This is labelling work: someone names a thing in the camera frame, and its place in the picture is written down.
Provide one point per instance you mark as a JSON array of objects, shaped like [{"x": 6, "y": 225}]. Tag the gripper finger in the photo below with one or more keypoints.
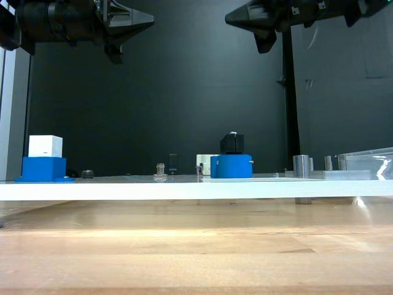
[
  {"x": 126, "y": 17},
  {"x": 258, "y": 12},
  {"x": 261, "y": 27},
  {"x": 118, "y": 33}
]

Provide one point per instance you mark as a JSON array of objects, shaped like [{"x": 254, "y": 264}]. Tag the silver 16mm metal cylinder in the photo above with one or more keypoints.
[{"x": 300, "y": 166}]

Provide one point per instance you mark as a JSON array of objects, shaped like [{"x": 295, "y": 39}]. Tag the white taskboard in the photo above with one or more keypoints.
[{"x": 122, "y": 190}]

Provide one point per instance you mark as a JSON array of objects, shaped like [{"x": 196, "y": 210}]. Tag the black block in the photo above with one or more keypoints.
[{"x": 231, "y": 143}]

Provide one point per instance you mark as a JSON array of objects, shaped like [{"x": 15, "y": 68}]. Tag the white cube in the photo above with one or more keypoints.
[{"x": 44, "y": 146}]

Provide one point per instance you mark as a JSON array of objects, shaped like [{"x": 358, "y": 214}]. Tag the blue round base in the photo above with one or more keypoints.
[{"x": 231, "y": 167}]

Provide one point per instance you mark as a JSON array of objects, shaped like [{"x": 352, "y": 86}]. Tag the grey metal pin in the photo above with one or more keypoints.
[
  {"x": 311, "y": 164},
  {"x": 341, "y": 164},
  {"x": 328, "y": 163}
]

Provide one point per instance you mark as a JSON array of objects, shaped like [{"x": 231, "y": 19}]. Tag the beige connector housing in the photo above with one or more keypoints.
[{"x": 203, "y": 163}]

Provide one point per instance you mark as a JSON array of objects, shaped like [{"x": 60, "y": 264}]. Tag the blue square base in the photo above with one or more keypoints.
[{"x": 43, "y": 169}]

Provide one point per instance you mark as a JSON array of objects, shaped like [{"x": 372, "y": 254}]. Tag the small dark metal clamp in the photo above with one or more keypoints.
[{"x": 199, "y": 172}]

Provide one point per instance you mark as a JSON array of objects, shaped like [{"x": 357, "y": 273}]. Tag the clear plastic tub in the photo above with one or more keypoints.
[{"x": 368, "y": 159}]

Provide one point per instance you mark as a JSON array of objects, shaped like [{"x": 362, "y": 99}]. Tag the grey pin holder block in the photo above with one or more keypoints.
[{"x": 344, "y": 174}]

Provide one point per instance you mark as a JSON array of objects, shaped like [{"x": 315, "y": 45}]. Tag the grey metal partition frame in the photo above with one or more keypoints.
[{"x": 13, "y": 123}]

